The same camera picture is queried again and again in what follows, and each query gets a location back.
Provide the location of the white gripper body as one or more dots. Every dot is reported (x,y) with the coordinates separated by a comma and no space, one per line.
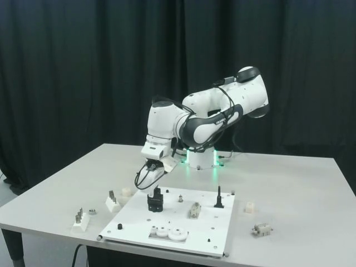
(151,179)

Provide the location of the black D-SUB plug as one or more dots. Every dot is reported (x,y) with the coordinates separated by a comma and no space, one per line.
(155,205)

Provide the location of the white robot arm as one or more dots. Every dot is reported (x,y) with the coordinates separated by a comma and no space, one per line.
(244,91)

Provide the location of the metal BNC plug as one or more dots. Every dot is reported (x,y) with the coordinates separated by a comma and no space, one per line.
(181,199)

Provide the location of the small white holder block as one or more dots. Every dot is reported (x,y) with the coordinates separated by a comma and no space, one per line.
(249,208)
(126,192)

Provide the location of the white small gear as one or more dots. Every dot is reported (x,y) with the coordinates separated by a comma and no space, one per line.
(153,230)

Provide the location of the white medium gear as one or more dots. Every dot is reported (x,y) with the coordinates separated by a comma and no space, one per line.
(162,232)

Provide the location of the white metal connector block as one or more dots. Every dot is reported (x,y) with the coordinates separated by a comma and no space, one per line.
(195,210)

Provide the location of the white large gear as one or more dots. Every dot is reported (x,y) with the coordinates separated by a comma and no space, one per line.
(177,234)

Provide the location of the white peg holder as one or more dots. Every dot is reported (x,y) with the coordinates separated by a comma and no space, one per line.
(80,226)
(112,206)

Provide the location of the black bolt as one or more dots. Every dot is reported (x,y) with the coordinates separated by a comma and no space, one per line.
(120,226)

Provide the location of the white task board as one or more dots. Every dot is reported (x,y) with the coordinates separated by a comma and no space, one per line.
(200,231)

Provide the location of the black tall plug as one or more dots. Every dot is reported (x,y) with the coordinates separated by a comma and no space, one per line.
(218,201)

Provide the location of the metal nut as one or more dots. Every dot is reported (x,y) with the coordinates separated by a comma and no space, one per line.
(92,212)

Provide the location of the metal connector with flange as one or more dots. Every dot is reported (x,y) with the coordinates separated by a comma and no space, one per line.
(261,229)

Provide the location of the black curtain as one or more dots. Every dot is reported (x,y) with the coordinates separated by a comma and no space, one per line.
(83,69)

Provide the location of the dark table leg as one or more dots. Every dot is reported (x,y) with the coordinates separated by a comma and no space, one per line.
(12,247)

